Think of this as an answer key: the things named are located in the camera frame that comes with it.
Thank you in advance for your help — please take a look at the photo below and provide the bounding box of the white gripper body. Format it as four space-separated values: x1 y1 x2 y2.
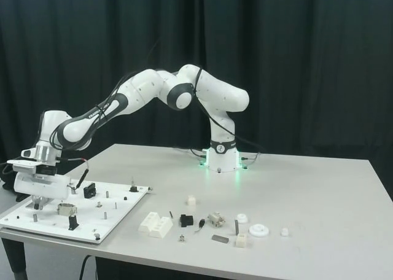
13 172 71 201

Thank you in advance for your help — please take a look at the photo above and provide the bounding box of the thin black rod on wire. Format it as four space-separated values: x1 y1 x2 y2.
56 157 90 189

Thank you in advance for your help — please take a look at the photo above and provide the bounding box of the black base cable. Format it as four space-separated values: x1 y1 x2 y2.
189 147 210 165
239 152 261 165

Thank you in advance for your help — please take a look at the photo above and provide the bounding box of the white task board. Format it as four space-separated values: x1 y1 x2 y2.
0 177 154 241

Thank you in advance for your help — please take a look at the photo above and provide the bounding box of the black curtain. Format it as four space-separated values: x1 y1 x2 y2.
0 0 393 201

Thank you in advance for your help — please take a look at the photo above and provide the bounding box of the flat white mounting plate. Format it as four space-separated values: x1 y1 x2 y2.
6 159 38 172

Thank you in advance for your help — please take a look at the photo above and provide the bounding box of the black hanging cable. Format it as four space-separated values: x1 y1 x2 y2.
80 254 96 280

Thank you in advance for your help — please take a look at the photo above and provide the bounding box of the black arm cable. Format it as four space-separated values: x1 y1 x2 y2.
38 65 216 163

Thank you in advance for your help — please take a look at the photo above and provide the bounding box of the white large gear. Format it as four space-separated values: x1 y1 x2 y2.
249 224 270 238

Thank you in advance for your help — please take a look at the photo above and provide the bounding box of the black D-SUB plug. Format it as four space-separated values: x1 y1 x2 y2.
179 213 195 228

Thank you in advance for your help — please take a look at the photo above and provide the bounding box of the white peg holder block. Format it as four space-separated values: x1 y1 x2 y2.
139 211 161 233
149 217 174 239

